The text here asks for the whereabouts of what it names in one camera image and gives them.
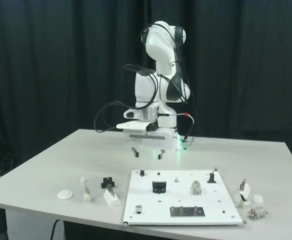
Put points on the metal waterproof plug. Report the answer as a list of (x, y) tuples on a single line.
[(256, 213)]

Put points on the long white peg holder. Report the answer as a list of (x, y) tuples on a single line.
[(112, 200)]

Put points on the white task board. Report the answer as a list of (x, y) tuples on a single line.
[(180, 200)]

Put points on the white stepped peg holder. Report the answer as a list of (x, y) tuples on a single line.
[(244, 191)]

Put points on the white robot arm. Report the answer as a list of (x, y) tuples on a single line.
[(165, 62)]

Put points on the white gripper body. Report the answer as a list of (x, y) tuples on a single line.
[(148, 141)]

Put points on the small white peg holder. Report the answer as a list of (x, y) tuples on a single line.
[(87, 197)]

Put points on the white medium gear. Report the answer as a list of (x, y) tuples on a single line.
[(256, 200)]

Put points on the metal BNC plug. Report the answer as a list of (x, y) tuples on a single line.
[(138, 209)]

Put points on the slim metal peg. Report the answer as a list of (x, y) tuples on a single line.
[(86, 188)]

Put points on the white plug holder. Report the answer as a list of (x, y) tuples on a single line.
[(243, 203)]

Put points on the white small gear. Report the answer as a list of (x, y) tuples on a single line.
[(83, 179)]

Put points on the small black plug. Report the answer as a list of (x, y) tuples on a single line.
[(242, 197)]

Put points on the white large gear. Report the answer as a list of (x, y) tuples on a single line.
[(65, 195)]

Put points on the black curtain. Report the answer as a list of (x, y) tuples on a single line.
[(36, 75)]

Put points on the black D-SUB plug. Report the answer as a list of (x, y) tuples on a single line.
[(108, 183)]

